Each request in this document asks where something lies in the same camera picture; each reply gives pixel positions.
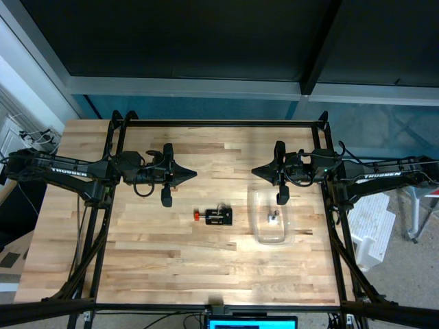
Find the grey metal chair frame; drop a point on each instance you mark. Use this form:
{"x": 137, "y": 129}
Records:
{"x": 415, "y": 212}

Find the small white block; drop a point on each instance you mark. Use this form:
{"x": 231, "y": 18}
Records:
{"x": 273, "y": 221}

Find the clear plastic tub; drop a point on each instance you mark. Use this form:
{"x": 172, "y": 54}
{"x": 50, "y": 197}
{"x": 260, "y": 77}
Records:
{"x": 274, "y": 236}

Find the red knob clamp screw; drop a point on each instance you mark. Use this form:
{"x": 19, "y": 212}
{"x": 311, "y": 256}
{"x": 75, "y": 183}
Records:
{"x": 197, "y": 216}

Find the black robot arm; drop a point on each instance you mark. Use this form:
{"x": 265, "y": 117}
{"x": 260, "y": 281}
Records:
{"x": 68, "y": 171}
{"x": 380, "y": 176}

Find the laptop screen with blue edge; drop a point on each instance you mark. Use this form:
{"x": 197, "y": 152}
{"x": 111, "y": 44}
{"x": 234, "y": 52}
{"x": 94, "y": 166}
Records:
{"x": 250, "y": 325}

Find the black metal table frame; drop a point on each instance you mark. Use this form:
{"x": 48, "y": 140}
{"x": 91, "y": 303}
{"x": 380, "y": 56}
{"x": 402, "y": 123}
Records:
{"x": 44, "y": 310}

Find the black clamp vise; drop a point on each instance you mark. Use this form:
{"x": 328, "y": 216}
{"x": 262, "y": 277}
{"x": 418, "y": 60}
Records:
{"x": 219, "y": 221}

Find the grey aluminium window rail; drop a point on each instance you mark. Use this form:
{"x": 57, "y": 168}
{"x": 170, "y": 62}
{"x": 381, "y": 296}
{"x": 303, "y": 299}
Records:
{"x": 171, "y": 87}

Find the black vertical post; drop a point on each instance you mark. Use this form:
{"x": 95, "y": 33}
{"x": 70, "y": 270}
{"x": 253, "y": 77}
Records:
{"x": 319, "y": 51}

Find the white foam packing block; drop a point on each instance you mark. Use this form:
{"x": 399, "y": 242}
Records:
{"x": 370, "y": 222}

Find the small black camera box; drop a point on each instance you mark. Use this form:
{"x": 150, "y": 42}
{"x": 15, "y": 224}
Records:
{"x": 216, "y": 308}

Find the brown cardboard box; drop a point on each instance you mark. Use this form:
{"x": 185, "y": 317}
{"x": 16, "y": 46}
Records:
{"x": 13, "y": 260}

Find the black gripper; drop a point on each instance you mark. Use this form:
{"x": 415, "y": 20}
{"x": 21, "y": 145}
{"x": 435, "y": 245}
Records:
{"x": 283, "y": 195}
{"x": 167, "y": 198}

